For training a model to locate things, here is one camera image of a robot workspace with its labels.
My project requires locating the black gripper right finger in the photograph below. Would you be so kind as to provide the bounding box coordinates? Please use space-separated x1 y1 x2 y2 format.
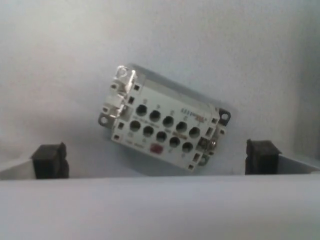
244 138 320 176

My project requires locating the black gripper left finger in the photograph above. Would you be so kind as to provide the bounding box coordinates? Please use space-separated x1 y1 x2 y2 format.
0 141 70 181

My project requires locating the white multi-pin connector block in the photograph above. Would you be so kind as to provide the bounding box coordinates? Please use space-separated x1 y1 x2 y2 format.
98 63 232 174

